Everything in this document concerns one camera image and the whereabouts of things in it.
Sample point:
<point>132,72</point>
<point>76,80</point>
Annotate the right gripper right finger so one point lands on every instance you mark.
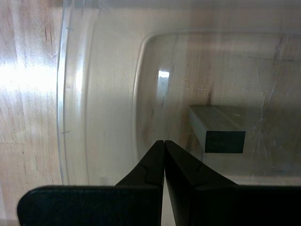
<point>223,204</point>

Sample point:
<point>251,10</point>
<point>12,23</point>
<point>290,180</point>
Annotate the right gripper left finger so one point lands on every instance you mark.
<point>94,204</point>

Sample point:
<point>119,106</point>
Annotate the steel bar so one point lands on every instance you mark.
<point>221,131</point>

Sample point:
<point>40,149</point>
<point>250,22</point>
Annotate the clear plastic container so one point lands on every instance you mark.
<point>178,70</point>

